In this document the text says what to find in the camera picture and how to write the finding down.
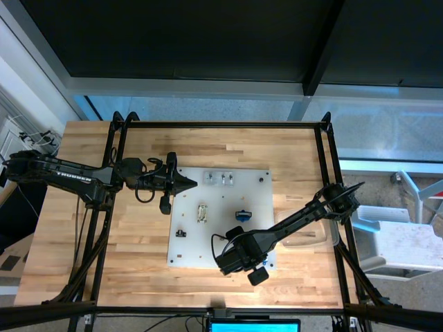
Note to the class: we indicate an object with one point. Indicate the black clamp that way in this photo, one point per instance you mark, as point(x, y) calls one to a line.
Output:
point(181, 233)

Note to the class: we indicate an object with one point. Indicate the white board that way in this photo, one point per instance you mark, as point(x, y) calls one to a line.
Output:
point(194, 249)

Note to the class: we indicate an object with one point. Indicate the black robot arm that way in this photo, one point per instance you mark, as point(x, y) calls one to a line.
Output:
point(69, 176)
point(297, 217)

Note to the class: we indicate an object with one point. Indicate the cardboard box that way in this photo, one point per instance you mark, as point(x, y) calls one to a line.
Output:
point(14, 252)

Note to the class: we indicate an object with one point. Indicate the blue laptop screen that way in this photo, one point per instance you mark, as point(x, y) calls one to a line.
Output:
point(252, 326)

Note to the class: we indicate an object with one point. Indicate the black table frame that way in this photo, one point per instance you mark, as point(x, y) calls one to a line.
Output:
point(221, 124)

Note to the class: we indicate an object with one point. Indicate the grey metal wall post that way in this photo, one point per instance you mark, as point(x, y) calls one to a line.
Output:
point(41, 48)

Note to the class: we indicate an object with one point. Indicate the blue and black connector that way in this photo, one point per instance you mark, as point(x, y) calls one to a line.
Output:
point(242, 216)

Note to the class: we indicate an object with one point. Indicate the black pillar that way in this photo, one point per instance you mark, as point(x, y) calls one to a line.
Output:
point(325, 45)

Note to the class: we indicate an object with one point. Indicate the clear plastic tub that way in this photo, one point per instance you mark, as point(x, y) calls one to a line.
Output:
point(311, 238)

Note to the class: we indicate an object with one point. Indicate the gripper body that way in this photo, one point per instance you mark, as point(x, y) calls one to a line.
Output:
point(169, 180)
point(254, 252)

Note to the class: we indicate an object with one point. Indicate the white plastic stool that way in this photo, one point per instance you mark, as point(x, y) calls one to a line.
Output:
point(398, 242)

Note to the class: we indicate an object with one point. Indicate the grey metal chair frame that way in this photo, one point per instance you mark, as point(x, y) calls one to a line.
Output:
point(410, 186)

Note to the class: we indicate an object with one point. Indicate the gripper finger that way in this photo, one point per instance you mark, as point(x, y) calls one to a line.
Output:
point(183, 180)
point(183, 186)

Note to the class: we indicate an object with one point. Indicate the grey connector housing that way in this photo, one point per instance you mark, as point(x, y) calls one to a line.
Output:
point(202, 212)

